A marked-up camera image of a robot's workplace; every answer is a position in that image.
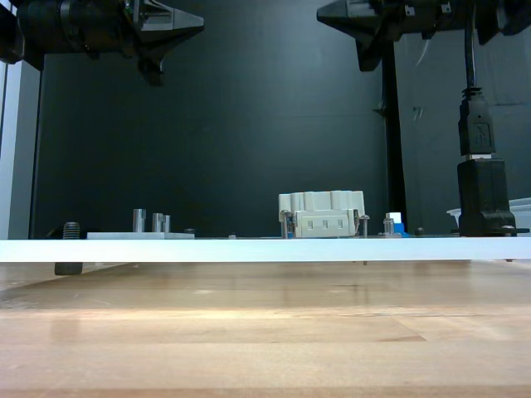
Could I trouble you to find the clear plastic tub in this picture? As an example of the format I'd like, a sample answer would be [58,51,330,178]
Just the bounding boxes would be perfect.
[445,197,531,233]

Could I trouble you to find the black wall post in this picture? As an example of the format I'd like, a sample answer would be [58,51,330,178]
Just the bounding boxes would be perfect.
[380,41,407,238]

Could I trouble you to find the black standoff screw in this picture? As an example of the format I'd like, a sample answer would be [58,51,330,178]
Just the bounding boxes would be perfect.
[55,221,83,277]

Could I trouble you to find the grey metal plate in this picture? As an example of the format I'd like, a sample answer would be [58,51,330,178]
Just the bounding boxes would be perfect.
[86,231,196,240]

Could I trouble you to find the beige multi-pin connector housing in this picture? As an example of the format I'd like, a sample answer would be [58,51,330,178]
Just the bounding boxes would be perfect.
[278,190,372,240]

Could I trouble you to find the white plastic taskboard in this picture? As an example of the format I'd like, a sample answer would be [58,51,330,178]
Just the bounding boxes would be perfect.
[0,239,531,264]

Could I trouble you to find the black USB plug with cable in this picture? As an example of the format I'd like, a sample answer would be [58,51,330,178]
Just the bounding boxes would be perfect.
[457,0,498,162]

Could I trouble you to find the black USB socket mount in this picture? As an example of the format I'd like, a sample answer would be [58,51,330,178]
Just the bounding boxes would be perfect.
[450,158,531,238]

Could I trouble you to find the small blue and white connector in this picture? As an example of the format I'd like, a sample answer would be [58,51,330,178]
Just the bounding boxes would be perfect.
[384,211,407,238]

